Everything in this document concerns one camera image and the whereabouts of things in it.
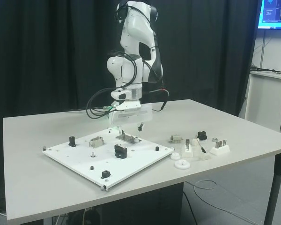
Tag thin black rod on wire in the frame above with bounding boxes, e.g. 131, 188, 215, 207
149, 88, 170, 113

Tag thin grey floor cable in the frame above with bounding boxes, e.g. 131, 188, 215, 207
192, 179, 222, 225

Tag black USB plug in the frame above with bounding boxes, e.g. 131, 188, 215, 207
196, 140, 207, 155

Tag blue screen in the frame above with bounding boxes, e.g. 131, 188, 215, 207
257, 0, 281, 30

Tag white large gear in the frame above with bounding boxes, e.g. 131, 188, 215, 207
174, 159, 191, 170

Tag white task board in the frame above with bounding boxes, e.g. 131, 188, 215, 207
41, 127, 175, 191

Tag black curtains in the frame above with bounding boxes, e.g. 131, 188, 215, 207
0, 0, 259, 132

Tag black looping wrist cable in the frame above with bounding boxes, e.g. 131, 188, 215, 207
86, 87, 119, 120

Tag flat white plate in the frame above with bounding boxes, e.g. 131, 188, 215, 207
116, 100, 141, 111

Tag white holder with black plug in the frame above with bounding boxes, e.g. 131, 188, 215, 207
193, 145, 211, 161

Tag white square peg holder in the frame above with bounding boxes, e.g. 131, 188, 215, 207
181, 144, 194, 158

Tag silver wrist ring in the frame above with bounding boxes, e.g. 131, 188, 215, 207
130, 88, 143, 101

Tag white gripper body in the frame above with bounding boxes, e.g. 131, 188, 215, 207
110, 104, 154, 128

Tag white round peg holder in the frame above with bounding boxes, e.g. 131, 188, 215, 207
209, 144, 230, 156

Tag black cable bundle along arm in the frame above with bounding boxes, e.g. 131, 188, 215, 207
115, 2, 165, 85

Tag black box under table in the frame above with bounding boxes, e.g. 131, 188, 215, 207
52, 181, 185, 225

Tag beige waterproof plug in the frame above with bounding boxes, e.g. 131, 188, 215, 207
169, 134, 184, 143

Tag small white box dark window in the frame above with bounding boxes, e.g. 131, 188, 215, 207
111, 89, 129, 100

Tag white cabinet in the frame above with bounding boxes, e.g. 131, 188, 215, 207
238, 69, 281, 137

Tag dark table leg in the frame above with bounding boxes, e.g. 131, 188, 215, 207
273, 154, 281, 225

